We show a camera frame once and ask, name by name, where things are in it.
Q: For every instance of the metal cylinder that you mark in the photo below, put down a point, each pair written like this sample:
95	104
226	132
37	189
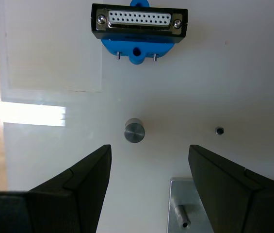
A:
134	133

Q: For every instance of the blue connector mount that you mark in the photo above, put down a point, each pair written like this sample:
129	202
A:
127	47

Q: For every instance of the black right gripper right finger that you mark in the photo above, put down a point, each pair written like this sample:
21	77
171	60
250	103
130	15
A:
236	206

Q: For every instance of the grey metal plate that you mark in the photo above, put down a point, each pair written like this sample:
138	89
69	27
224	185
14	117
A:
178	194

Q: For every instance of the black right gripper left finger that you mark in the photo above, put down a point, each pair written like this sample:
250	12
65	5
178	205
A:
54	208

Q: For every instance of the white board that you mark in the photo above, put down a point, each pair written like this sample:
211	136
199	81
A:
175	97

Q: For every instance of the metal pin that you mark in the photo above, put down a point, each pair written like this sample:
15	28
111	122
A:
181	214

